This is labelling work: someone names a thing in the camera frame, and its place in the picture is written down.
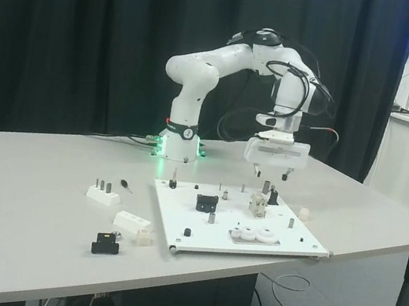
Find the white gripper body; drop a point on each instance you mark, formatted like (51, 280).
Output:
(277, 153)

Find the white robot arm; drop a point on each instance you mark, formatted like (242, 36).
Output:
(193, 71)

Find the metal square peg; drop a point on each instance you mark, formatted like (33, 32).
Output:
(103, 185)
(266, 186)
(109, 187)

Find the metal round peg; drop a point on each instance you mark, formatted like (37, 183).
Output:
(211, 217)
(98, 182)
(291, 223)

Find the white peg holder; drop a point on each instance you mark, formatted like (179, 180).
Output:
(104, 196)

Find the black plug on board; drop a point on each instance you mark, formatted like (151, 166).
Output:
(273, 197)

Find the white task board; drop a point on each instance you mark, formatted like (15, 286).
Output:
(241, 219)

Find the white small gear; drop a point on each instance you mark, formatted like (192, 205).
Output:
(236, 229)

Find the white medium gear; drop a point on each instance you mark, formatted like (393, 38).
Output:
(245, 233)

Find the white large gear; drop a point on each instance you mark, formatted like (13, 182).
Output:
(265, 235)

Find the metal bolt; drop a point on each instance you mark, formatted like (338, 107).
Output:
(174, 175)

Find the black waterproof plug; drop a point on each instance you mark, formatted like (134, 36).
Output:
(126, 185)

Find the small white plug holder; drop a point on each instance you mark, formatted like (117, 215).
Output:
(143, 238)

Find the white holder with holes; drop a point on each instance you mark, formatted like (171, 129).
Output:
(132, 221)

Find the black box under table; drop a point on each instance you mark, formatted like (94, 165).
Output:
(184, 298)

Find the metal BNC plug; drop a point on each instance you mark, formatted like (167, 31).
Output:
(117, 234)

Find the black D-SUB plug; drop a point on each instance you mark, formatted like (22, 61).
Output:
(106, 244)

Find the black curtain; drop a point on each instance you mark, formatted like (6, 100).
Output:
(91, 38)

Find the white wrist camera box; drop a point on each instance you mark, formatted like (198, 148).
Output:
(268, 120)

